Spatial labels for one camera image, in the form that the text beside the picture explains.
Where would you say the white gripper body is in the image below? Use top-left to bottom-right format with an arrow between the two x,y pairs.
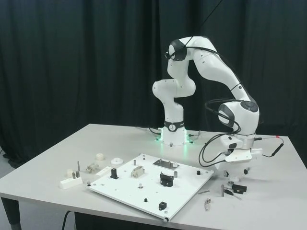
216,157 -> 253,177

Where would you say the metal D-SUB plug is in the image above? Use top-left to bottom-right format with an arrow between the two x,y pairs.
85,162 -> 99,173

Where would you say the white task board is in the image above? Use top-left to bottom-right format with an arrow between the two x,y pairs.
86,153 -> 214,222

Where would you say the black table leg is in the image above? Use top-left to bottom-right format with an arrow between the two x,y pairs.
0,196 -> 20,230

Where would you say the black wrist cable bundle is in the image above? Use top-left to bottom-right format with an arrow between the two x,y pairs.
198,99 -> 241,168

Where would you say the black cable under table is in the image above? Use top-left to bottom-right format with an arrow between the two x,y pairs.
62,210 -> 75,230

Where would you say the black curtain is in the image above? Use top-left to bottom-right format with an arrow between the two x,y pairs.
0,0 -> 307,166

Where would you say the black plug block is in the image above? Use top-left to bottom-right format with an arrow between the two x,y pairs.
232,184 -> 248,194

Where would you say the black plug with cable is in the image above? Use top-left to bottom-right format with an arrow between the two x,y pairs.
224,188 -> 242,201

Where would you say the thin black rod red tag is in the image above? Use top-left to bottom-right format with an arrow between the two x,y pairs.
255,135 -> 285,158

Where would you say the long white peg holder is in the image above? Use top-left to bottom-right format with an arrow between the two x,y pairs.
59,176 -> 83,190

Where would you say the black overhead cable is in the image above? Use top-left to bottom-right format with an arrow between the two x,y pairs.
164,14 -> 213,59

